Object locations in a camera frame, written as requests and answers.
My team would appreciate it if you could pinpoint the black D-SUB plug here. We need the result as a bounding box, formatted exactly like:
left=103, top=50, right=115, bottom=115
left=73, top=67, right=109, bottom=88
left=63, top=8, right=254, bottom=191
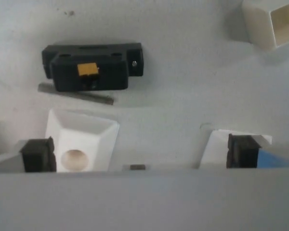
left=41, top=42, right=144, bottom=93

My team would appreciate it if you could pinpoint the white block holder with holes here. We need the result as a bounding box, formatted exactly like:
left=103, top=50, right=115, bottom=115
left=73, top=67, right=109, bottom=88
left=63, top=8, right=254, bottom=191
left=45, top=108, right=121, bottom=173

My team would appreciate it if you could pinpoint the long white holder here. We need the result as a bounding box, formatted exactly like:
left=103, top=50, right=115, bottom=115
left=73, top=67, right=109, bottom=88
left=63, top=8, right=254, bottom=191
left=198, top=129, right=273, bottom=169

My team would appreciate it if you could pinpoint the metal square peg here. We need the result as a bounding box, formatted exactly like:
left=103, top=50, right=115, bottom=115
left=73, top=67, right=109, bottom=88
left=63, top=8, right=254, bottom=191
left=37, top=82, right=115, bottom=106
left=122, top=164, right=151, bottom=172

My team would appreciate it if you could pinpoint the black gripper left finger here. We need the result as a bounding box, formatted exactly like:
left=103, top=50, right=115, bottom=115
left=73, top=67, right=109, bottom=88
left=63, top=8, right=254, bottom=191
left=0, top=136, right=57, bottom=173

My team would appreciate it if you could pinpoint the small white open holder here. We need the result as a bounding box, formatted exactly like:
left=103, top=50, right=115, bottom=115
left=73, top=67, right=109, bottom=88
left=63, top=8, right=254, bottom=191
left=241, top=0, right=289, bottom=52

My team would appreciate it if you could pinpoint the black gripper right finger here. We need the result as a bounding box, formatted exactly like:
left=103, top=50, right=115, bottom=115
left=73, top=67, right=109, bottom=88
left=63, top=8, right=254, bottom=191
left=227, top=133, right=289, bottom=169

